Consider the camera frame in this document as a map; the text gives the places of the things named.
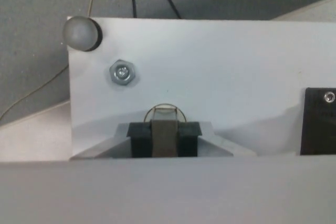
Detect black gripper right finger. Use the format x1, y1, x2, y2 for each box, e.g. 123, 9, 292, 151
177, 121, 235, 158

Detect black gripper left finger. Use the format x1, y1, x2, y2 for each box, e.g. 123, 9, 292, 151
69, 121, 153, 161

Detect white task board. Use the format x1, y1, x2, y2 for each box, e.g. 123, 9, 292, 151
67, 16, 336, 162

